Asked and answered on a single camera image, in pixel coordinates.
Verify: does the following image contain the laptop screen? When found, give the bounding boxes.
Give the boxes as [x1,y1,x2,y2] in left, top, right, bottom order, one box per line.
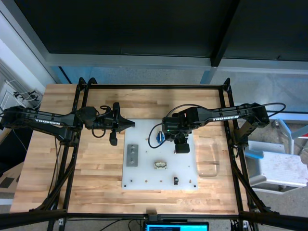
[143,221,210,231]

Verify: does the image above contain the white base board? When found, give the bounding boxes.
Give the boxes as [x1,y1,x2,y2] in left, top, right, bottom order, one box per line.
[122,118,199,192]

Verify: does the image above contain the black metal rig frame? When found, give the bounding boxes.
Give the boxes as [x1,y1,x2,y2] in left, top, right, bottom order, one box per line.
[0,77,308,231]

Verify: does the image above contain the bundle of wall cables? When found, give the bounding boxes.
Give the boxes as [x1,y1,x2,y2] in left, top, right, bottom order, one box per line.
[13,89,44,103]

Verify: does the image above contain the clear plastic tub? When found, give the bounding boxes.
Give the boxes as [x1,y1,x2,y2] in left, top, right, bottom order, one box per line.
[196,141,221,179]

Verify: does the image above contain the grey aluminium plate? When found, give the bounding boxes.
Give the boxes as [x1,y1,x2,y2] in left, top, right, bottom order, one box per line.
[126,144,140,167]

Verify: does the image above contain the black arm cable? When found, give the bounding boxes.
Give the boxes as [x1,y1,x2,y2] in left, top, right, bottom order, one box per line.
[263,103,287,119]
[92,104,112,138]

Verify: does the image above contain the silver backdrop frame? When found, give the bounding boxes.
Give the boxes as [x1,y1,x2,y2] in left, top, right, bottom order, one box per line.
[0,0,308,85]

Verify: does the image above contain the black floor cables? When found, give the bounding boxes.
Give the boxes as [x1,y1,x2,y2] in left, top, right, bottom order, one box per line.
[127,218,145,231]

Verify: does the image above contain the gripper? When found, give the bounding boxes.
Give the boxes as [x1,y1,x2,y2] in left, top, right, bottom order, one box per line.
[166,129,193,144]
[109,103,136,146]

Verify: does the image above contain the small black table camera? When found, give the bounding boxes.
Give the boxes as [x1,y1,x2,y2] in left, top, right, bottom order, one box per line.
[146,208,159,221]

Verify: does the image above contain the black backdrop post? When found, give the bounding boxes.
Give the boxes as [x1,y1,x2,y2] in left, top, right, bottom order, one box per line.
[210,0,241,67]

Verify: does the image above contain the white plastic step stool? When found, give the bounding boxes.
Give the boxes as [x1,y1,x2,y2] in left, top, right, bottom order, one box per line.
[244,140,308,196]

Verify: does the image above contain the brown cardboard box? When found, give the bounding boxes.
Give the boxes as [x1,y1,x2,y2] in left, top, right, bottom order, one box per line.
[0,160,25,193]

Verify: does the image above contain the white chair with red seat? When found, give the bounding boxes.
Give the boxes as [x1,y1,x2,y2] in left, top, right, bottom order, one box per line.
[271,118,308,156]

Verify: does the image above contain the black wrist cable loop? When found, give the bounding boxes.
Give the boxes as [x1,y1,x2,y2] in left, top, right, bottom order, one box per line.
[147,121,169,149]

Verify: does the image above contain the blue connector holder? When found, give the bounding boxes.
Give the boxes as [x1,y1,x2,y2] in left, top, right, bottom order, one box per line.
[155,131,166,144]

